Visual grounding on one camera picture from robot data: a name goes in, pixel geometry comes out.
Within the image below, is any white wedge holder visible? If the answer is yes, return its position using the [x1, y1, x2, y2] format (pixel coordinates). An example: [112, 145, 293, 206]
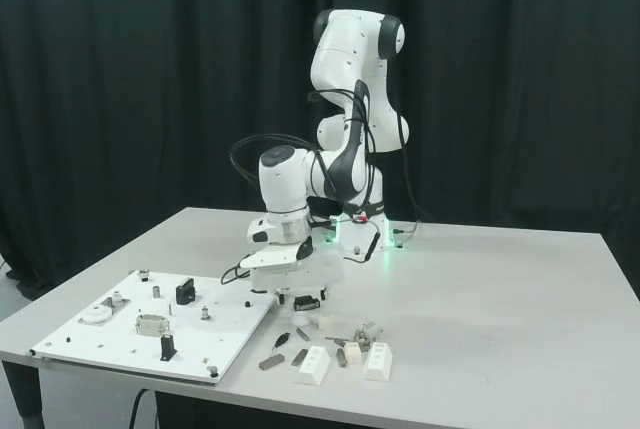
[296, 345, 332, 386]
[361, 341, 394, 381]

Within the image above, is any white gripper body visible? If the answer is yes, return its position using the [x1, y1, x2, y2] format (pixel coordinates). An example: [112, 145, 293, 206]
[251, 247, 346, 295]

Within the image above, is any black table leg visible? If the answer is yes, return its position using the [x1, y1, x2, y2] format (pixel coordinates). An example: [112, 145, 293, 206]
[0, 360, 42, 429]

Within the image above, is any black camera cable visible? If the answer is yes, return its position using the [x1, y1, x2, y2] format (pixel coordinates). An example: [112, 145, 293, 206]
[221, 262, 253, 286]

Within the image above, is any black power cable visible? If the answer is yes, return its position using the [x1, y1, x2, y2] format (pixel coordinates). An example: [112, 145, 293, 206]
[392, 98, 422, 245]

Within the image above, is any white large gear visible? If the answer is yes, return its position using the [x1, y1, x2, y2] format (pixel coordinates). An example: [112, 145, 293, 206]
[81, 305, 115, 329]

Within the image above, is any black curtain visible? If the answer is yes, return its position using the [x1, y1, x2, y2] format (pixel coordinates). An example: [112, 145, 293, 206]
[0, 0, 640, 283]

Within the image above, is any black floor cable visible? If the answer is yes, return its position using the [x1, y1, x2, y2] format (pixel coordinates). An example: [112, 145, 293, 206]
[130, 387, 157, 429]

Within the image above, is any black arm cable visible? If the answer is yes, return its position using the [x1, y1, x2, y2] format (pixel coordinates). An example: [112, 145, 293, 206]
[230, 88, 374, 190]

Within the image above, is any white task board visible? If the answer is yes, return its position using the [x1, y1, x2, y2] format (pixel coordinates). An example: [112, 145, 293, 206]
[28, 268, 279, 385]

